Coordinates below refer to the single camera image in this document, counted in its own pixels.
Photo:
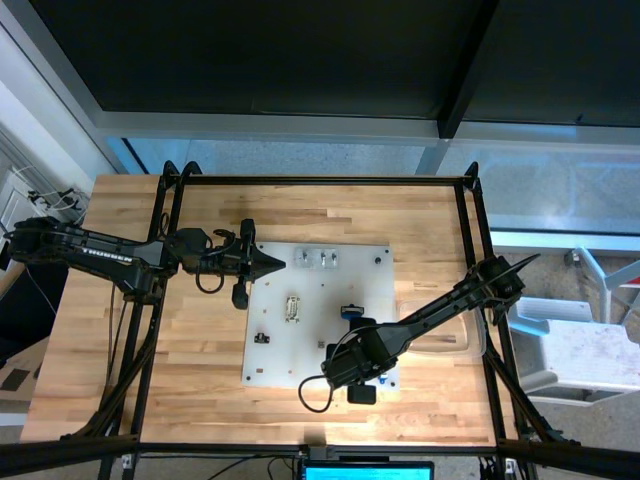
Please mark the clear plastic tub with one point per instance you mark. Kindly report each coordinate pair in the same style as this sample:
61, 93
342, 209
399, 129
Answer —
450, 345

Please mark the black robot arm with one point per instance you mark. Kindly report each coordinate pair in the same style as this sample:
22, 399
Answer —
110, 257
440, 302

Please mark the grey multi-pin connector housing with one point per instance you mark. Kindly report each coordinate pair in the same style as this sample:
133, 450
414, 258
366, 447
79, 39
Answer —
294, 308

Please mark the brown cardboard box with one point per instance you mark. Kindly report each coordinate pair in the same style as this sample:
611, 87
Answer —
20, 357

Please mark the blue and black connector mount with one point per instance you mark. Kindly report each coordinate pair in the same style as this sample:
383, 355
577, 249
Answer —
352, 310

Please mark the blue lit screen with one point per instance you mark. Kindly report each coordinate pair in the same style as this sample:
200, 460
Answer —
365, 474

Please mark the white plastic board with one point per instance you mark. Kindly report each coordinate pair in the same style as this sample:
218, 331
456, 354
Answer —
280, 350

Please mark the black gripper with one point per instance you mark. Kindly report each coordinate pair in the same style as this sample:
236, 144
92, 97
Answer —
247, 230
361, 395

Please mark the black aluminium frame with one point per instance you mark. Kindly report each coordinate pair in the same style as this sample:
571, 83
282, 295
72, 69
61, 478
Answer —
320, 180

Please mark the blue ethernet socket mount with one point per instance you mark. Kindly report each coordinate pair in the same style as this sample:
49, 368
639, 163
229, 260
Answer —
383, 378

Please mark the grey metal step ladder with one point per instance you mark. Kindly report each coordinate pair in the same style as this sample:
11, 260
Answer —
587, 262

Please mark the black table level camera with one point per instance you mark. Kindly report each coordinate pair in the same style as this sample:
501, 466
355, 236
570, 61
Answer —
316, 452

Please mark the small black clamp socket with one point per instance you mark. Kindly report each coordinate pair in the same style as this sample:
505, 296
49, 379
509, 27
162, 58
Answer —
262, 338

